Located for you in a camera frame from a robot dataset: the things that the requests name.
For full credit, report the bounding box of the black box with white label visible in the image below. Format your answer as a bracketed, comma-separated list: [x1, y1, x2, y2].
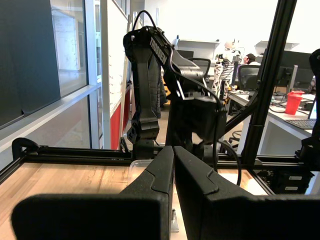
[259, 171, 315, 185]
[272, 183, 310, 195]

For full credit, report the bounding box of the person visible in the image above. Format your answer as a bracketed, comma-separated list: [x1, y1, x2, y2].
[243, 52, 261, 67]

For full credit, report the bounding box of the white office desk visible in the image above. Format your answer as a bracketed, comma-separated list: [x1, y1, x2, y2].
[226, 91, 320, 156]

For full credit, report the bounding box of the black keyboard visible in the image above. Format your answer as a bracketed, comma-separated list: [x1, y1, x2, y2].
[284, 118, 319, 130]

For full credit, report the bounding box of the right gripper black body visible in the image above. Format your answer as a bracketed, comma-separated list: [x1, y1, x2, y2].
[167, 96, 227, 149]

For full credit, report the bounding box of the black mesh office chair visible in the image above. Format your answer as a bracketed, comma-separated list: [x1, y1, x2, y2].
[236, 64, 261, 92]

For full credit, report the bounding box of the black hanging jacket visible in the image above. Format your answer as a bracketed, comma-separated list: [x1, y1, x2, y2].
[149, 56, 169, 120]

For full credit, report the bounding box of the black aluminium frame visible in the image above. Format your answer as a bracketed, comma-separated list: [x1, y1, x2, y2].
[0, 0, 320, 196]

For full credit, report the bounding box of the white striped figure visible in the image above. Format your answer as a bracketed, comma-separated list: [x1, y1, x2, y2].
[211, 39, 242, 101]

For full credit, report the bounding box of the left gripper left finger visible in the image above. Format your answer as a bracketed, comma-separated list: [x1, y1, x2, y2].
[11, 146, 175, 240]

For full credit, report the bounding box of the red bin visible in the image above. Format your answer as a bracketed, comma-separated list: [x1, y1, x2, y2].
[284, 90, 306, 116]

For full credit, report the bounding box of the clear plastic tub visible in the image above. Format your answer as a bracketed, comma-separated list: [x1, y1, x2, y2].
[129, 159, 154, 187]

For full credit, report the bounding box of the white overhead shelf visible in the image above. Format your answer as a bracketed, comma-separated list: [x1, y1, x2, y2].
[177, 38, 221, 60]
[254, 39, 300, 55]

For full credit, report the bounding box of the thin black shoulder cable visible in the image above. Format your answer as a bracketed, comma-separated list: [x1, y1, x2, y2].
[131, 9, 162, 32]

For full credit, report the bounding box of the black monitor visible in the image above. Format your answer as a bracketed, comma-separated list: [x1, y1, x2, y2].
[274, 51, 316, 88]

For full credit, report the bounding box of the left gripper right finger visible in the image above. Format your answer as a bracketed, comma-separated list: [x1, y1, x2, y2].
[174, 146, 320, 240]

